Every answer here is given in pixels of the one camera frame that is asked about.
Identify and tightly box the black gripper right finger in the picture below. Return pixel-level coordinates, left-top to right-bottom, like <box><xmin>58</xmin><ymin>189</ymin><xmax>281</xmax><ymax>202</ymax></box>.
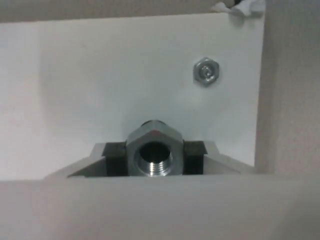
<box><xmin>182</xmin><ymin>140</ymin><xmax>243</xmax><ymax>177</ymax></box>

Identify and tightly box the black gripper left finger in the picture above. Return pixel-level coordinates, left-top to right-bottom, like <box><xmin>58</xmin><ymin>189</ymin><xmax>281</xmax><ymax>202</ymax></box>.
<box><xmin>43</xmin><ymin>141</ymin><xmax>128</xmax><ymax>179</ymax></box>

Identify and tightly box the metal hex bolt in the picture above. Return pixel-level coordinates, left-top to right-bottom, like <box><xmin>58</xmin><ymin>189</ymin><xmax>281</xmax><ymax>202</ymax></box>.
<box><xmin>126</xmin><ymin>120</ymin><xmax>186</xmax><ymax>179</ymax></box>

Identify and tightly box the white task board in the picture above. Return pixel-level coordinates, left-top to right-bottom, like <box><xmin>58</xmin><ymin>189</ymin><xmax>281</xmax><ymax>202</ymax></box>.
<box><xmin>0</xmin><ymin>12</ymin><xmax>266</xmax><ymax>181</ymax></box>

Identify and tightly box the small metal hex nut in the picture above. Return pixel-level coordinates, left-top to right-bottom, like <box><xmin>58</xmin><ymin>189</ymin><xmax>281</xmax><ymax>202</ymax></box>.
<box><xmin>192</xmin><ymin>56</ymin><xmax>221</xmax><ymax>89</ymax></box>

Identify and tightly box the white crumpled paper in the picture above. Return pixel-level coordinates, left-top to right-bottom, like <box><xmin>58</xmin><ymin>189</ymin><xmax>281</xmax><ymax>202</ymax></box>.
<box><xmin>210</xmin><ymin>0</ymin><xmax>266</xmax><ymax>18</ymax></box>

